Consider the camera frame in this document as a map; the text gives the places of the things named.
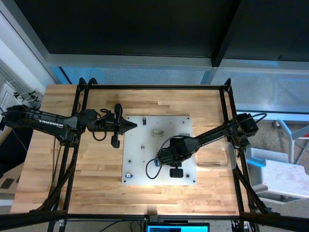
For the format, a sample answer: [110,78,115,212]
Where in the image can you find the white taskboard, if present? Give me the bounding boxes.
[120,115,198,186]

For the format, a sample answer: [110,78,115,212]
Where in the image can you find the black arm shoulder cable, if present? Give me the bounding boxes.
[248,112,268,133]

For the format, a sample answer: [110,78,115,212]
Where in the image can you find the black arm wrist cable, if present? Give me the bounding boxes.
[145,137,173,180]

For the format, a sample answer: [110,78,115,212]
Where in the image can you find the white and black cable bundle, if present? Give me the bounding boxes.
[13,90,42,103]

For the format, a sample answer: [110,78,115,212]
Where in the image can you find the black aluminium frame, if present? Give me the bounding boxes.
[0,77,309,232]

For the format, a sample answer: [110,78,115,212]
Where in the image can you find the white step stool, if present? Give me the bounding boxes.
[245,147,309,205]

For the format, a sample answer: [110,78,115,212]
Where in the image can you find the black camera bracket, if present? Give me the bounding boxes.
[147,209,162,222]

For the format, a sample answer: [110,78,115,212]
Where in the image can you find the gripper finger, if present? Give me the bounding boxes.
[122,125,138,135]
[122,116,138,126]

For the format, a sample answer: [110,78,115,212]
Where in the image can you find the brown cardboard box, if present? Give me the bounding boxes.
[0,161,25,206]

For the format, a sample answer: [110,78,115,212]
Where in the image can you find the grey metal cart frame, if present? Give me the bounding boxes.
[272,119,309,165]

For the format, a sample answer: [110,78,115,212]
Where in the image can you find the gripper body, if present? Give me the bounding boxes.
[169,168,183,179]
[106,103,126,148]

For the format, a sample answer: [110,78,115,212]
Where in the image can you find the clear plastic tub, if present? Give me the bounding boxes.
[195,142,237,170]

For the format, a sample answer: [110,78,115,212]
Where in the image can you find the laptop screen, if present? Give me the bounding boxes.
[144,222,210,232]

